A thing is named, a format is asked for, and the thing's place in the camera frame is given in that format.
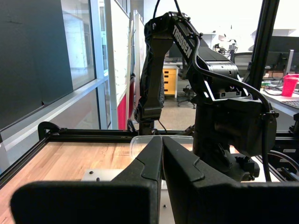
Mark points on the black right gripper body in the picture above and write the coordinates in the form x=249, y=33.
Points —
x=233, y=126

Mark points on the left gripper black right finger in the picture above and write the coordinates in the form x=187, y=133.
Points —
x=222, y=203

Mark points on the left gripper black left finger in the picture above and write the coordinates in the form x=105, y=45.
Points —
x=93, y=203

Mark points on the black right Trossen arm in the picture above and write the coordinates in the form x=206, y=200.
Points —
x=154, y=70

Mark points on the white plastic board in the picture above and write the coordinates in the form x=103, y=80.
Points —
x=105, y=173

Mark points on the black office chair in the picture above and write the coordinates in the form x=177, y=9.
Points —
x=187, y=93

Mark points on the grey keyboard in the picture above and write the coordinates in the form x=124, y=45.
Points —
x=290, y=104

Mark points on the grey office chair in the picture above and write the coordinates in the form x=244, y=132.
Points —
x=243, y=60

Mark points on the red plastic cup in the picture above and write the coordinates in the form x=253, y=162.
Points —
x=289, y=86

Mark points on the clear plastic tub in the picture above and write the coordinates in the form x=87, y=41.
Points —
x=140, y=144

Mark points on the yellow drawer cabinet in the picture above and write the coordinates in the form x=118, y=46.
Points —
x=169, y=81

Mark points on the black computer monitor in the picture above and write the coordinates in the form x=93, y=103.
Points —
x=285, y=44

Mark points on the white and red partition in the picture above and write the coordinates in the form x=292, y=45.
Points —
x=121, y=58

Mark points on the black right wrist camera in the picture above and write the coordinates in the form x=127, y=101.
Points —
x=230, y=94

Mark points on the black aluminium frame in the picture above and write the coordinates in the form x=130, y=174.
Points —
x=93, y=137

